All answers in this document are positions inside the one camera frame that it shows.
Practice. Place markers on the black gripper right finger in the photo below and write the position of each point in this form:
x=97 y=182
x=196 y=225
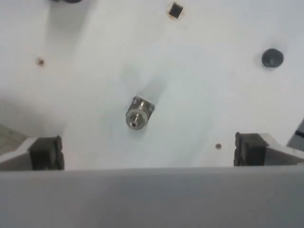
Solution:
x=251 y=152

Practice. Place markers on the white task board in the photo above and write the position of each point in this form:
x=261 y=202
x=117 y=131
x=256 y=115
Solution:
x=190 y=83

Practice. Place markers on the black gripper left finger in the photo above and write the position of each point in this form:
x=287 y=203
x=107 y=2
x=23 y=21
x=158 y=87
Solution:
x=45 y=154

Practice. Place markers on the metal BNC plug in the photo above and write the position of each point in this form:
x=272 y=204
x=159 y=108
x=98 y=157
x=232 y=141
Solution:
x=135 y=120

